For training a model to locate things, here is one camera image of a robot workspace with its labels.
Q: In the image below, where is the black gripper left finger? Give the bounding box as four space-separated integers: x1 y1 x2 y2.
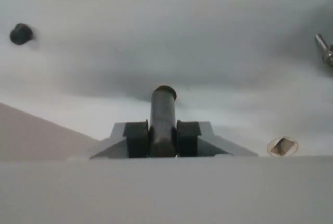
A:
68 119 150 160

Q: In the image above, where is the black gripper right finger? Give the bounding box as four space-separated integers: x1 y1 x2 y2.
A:
175 120 259 157

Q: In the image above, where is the metal round peg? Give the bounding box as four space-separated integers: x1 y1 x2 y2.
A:
149 85 178 157

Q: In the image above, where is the white task board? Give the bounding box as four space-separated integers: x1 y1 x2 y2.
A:
0 0 333 158

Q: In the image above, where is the small metal post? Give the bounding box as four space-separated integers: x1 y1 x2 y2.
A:
314 33 333 68

